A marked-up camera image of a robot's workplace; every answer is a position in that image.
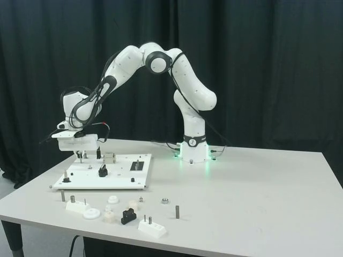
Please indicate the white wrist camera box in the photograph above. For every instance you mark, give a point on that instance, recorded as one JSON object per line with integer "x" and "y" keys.
{"x": 61, "y": 125}

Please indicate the white task board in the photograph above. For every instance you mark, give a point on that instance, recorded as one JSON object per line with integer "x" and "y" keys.
{"x": 88, "y": 182}

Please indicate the metal BNC plug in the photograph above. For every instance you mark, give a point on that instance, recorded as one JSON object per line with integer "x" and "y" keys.
{"x": 164, "y": 201}

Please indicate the black D-SUB plug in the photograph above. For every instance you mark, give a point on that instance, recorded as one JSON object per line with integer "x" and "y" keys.
{"x": 129, "y": 215}

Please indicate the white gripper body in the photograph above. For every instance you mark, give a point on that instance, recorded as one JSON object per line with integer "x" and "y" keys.
{"x": 77, "y": 143}

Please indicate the white large gear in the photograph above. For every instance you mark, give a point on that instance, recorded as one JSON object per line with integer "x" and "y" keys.
{"x": 91, "y": 214}

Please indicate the black table leg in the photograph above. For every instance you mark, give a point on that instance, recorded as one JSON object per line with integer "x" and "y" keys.
{"x": 12, "y": 238}

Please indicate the thick metal round peg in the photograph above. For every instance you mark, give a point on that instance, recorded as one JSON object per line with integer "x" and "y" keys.
{"x": 72, "y": 200}

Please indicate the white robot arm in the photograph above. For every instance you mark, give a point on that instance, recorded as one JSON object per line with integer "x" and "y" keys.
{"x": 187, "y": 112}

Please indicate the white peg holder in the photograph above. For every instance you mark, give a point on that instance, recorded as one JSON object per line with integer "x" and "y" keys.
{"x": 152, "y": 228}
{"x": 77, "y": 208}

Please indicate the cream plug holder block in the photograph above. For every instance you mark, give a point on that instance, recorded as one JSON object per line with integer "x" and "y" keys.
{"x": 133, "y": 204}

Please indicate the clear Ethernet plug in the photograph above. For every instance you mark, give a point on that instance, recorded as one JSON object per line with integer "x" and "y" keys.
{"x": 107, "y": 208}

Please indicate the black curtain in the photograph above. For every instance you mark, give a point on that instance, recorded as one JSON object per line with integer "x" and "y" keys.
{"x": 268, "y": 67}

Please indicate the small metal bolt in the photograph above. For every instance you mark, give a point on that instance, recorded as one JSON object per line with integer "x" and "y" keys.
{"x": 140, "y": 199}

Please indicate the thick metal square peg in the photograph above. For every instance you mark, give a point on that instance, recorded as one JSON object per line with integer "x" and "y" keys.
{"x": 150, "y": 220}

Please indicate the white medium gear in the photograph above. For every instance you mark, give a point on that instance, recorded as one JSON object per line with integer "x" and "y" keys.
{"x": 113, "y": 200}

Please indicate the white plug holder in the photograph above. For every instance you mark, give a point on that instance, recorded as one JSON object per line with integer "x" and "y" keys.
{"x": 110, "y": 217}

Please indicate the flat white mounting plate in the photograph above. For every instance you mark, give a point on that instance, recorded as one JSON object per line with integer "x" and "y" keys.
{"x": 64, "y": 134}

